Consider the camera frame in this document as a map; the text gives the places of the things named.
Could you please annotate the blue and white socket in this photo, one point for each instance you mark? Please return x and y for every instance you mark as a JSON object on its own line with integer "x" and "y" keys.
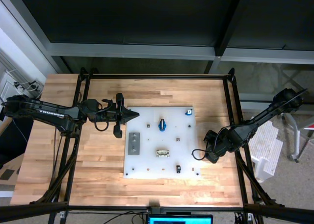
{"x": 188, "y": 112}

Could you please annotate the black metal frame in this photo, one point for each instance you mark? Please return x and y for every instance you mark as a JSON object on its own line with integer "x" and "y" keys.
{"x": 36, "y": 208}

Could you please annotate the black connector mount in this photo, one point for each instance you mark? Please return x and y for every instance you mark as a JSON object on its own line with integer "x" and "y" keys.
{"x": 178, "y": 168}

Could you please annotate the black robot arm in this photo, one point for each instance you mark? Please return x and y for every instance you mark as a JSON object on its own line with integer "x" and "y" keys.
{"x": 49, "y": 112}
{"x": 257, "y": 118}

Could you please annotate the grey metal shelf frame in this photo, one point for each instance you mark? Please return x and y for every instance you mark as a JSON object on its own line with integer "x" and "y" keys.
{"x": 135, "y": 50}

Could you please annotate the white taskboard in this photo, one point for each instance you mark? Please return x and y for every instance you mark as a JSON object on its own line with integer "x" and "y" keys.
{"x": 162, "y": 165}

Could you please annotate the beige connector housing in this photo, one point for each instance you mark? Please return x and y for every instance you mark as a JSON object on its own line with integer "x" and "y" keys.
{"x": 163, "y": 153}

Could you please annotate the blue clamp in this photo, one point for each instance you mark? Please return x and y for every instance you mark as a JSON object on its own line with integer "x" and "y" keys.
{"x": 162, "y": 125}

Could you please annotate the grey metal chair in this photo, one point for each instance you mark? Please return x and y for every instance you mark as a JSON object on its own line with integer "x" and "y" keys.
{"x": 297, "y": 145}

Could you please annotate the black table-level camera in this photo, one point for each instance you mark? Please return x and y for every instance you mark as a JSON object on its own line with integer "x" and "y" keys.
{"x": 155, "y": 209}

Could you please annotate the white plastic step stool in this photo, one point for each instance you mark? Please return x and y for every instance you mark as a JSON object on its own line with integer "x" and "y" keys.
{"x": 266, "y": 145}

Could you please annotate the grey bar holder plate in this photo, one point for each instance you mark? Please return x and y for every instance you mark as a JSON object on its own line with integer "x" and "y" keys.
{"x": 134, "y": 144}

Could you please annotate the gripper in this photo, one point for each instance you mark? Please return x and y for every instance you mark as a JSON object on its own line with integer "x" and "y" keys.
{"x": 119, "y": 116}
{"x": 212, "y": 145}

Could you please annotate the laptop screen with blue edge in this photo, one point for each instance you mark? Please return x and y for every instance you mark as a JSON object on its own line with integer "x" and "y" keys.
{"x": 179, "y": 220}

